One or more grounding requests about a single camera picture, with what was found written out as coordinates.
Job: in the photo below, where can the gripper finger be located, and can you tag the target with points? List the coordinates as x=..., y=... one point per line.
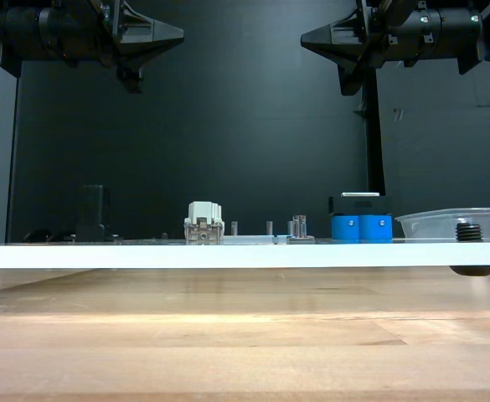
x=345, y=52
x=161, y=33
x=336, y=34
x=144, y=50

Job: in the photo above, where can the beige rectangular connector housing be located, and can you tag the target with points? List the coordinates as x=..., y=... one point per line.
x=202, y=218

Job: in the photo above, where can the clear plastic tub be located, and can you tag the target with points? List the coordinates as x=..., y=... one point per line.
x=429, y=226

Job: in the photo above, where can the small silver metal connector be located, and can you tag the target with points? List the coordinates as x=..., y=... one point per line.
x=300, y=228

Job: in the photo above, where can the black metal frame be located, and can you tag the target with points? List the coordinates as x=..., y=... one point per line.
x=374, y=146

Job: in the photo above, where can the black board foot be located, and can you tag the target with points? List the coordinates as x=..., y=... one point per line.
x=472, y=271

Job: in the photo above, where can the aluminium block with sockets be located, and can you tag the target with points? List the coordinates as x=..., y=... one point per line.
x=249, y=240

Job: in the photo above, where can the white task board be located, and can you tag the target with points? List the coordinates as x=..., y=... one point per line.
x=228, y=255

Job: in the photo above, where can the blue black D-sub connector mount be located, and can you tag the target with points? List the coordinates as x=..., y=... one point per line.
x=362, y=228

